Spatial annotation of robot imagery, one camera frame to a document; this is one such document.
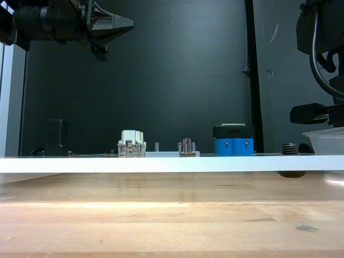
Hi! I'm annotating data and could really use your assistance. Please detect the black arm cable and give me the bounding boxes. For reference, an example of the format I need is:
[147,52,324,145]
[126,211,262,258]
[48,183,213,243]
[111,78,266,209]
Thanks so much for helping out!
[309,9,344,98]

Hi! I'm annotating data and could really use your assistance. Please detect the blue and black connector mount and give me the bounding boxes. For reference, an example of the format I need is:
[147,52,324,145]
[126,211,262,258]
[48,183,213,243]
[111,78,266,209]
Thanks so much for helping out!
[212,123,255,156]

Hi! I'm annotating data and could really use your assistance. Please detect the black aluminium frame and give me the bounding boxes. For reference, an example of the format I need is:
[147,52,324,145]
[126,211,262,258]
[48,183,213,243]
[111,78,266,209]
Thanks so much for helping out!
[243,0,266,154]

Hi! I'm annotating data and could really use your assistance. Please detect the clear plastic tub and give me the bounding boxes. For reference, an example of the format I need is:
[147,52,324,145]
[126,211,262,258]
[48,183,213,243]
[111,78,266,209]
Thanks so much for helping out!
[302,126,344,156]

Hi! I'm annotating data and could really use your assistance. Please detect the black M12 threaded stud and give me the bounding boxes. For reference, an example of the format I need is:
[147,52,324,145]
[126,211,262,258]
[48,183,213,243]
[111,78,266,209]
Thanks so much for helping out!
[281,141,299,156]

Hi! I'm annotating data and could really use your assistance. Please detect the white plastic board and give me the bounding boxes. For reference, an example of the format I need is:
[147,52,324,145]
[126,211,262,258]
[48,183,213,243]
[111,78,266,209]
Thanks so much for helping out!
[0,154,344,174]

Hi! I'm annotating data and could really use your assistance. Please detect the grey multi-pin connector housing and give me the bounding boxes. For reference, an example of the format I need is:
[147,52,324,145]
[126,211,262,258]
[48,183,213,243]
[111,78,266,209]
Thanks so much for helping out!
[116,130,147,158]

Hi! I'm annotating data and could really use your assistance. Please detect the black rubber board foot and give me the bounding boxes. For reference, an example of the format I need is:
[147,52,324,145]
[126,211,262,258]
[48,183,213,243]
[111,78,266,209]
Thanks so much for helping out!
[277,171,307,179]

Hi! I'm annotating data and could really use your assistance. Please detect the small black clamp socket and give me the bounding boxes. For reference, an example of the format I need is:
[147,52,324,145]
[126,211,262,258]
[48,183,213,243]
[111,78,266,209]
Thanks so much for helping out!
[30,118,72,157]

